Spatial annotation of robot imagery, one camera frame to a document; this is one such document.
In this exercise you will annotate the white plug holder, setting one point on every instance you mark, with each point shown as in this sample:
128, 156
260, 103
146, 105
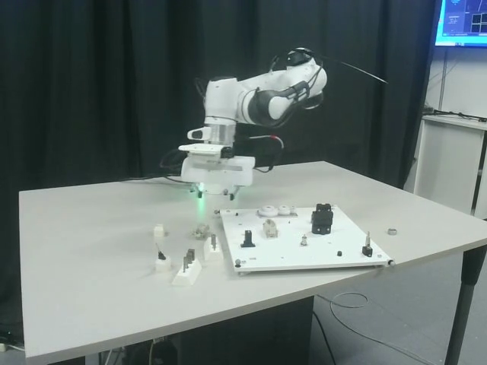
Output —
163, 265

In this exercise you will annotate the dark table leg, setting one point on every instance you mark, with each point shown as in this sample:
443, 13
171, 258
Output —
460, 304

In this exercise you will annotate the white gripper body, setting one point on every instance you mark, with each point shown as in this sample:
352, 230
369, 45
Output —
217, 171

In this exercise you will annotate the white task board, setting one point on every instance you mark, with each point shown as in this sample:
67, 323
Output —
304, 243

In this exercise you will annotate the small white cube holder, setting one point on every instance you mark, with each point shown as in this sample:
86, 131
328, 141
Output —
160, 231

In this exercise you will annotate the black curtain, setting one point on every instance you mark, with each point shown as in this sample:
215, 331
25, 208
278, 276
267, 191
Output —
114, 76

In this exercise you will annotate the black D-SUB plug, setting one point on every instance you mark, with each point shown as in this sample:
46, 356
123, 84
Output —
322, 218

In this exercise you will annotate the white mounting plate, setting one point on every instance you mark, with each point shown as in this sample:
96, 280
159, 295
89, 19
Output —
203, 149

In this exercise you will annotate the thin metal round peg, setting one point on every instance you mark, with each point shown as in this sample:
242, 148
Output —
184, 265

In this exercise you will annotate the thick metal peg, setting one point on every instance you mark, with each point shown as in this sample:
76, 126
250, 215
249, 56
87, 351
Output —
190, 254
213, 241

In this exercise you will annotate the metal BNC plug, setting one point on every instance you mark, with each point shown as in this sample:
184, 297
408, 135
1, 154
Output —
304, 240

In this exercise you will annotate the white medium gear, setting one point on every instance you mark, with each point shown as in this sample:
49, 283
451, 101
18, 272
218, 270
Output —
284, 210

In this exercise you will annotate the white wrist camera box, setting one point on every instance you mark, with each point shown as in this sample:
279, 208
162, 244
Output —
198, 133

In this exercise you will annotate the white cabinet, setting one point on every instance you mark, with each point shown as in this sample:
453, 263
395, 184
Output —
449, 163

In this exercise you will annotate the short white peg holder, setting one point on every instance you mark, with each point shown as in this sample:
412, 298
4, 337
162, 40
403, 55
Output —
212, 254

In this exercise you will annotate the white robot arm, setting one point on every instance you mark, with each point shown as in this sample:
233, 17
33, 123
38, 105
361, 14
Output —
262, 99

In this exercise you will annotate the metal nut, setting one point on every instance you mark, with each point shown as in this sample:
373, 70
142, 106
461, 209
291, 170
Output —
392, 230

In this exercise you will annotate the long white peg holder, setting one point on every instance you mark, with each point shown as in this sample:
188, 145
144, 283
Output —
187, 274

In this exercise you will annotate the blue screen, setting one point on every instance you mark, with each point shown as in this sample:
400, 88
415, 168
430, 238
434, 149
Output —
462, 23

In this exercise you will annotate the silver metal plug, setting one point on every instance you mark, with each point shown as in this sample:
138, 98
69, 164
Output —
199, 232

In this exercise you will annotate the white large gear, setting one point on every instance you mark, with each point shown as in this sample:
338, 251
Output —
266, 211

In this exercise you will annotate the black under-table cabinet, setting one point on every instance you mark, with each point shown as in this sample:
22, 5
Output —
247, 334

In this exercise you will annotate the white small gear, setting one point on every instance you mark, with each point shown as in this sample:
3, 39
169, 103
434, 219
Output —
293, 208

